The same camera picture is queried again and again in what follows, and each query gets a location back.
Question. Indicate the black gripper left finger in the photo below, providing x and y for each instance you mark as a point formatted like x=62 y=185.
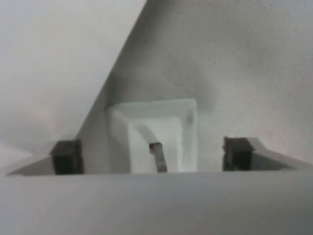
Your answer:
x=64 y=159

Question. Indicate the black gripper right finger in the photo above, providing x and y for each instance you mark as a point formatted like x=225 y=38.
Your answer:
x=238 y=156

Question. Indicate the white peg holder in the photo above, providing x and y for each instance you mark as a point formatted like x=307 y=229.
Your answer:
x=185 y=137

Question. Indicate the thin metal square peg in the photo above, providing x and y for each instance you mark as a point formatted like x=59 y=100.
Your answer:
x=159 y=159

